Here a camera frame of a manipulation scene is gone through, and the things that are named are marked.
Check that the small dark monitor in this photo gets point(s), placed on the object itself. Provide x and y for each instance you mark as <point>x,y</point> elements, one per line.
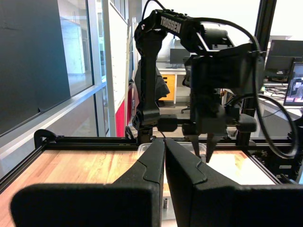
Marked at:
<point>177,55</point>

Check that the clear plastic tub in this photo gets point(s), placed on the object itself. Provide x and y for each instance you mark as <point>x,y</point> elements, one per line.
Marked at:
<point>143,149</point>

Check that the small metal standoff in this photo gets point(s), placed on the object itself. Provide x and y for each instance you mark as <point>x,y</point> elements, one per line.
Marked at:
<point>166,203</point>

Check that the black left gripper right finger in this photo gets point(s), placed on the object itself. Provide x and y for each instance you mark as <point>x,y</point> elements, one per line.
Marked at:
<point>225,205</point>

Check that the white partition panel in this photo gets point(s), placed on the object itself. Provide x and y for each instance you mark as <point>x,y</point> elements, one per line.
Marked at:
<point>118,59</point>

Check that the black cloth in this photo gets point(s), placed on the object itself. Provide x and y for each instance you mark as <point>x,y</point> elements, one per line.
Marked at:
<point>163,85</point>

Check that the large dark monitor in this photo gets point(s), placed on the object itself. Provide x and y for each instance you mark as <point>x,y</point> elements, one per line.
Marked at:
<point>281,54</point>

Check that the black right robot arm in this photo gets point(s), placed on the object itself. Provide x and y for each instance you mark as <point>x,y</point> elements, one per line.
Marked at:
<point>150,82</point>

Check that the lit computer screen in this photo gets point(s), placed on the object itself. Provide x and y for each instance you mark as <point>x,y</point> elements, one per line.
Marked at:
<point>294,85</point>

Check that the black aluminium frame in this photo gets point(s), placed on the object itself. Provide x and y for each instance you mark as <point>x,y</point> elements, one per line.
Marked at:
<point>94,142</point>

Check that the black office chair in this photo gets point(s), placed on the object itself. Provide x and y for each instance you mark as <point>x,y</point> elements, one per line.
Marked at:
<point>187,78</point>

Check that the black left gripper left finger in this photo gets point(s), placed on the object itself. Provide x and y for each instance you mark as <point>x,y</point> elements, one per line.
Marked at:
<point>94,205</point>

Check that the yellow drawer cabinet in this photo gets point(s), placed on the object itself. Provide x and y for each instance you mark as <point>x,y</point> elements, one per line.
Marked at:
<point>169,87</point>

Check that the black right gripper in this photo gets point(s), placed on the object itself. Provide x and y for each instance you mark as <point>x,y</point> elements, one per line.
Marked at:
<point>208,118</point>

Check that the white board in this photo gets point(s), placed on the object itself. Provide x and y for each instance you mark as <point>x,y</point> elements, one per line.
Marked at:
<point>236,175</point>

